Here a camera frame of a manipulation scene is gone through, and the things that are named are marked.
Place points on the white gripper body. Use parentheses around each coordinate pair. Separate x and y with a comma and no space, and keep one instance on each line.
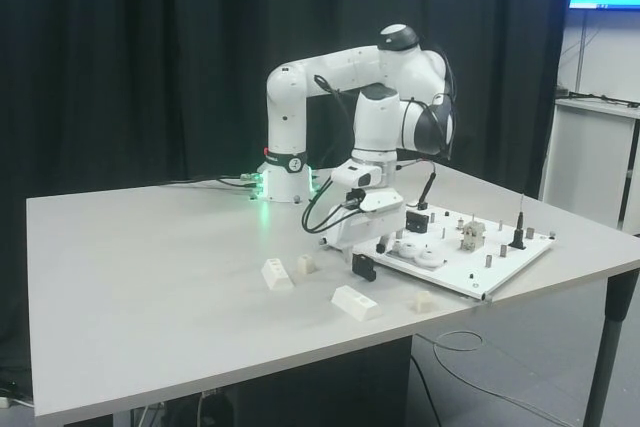
(352,229)

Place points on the grey waterproof plug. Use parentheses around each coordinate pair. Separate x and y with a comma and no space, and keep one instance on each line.
(470,237)

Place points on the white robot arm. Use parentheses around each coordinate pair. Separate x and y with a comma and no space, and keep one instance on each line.
(285,112)

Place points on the white small gear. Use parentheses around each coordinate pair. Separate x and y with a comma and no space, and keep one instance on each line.
(396,249)

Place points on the black D-SUB plug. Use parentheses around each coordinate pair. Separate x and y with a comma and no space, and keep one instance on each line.
(364,268)

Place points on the white medium gear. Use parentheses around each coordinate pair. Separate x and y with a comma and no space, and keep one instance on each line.
(409,251)

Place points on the cream small square holder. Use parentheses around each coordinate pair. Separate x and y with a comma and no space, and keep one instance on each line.
(424,302)
(306,264)

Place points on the white long holder with holes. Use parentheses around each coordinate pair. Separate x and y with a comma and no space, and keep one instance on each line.
(276,275)
(354,303)

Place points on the white large gear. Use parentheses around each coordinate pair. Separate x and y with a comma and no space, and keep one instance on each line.
(429,258)

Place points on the white task board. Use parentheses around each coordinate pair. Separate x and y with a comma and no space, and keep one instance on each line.
(450,272)

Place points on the metal BNC plug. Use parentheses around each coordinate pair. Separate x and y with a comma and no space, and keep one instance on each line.
(458,222)

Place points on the white cabinet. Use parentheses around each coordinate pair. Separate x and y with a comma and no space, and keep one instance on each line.
(590,167)

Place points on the black curtain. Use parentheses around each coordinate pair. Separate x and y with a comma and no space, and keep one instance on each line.
(150,47)

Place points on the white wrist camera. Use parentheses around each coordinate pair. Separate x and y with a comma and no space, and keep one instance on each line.
(350,178)

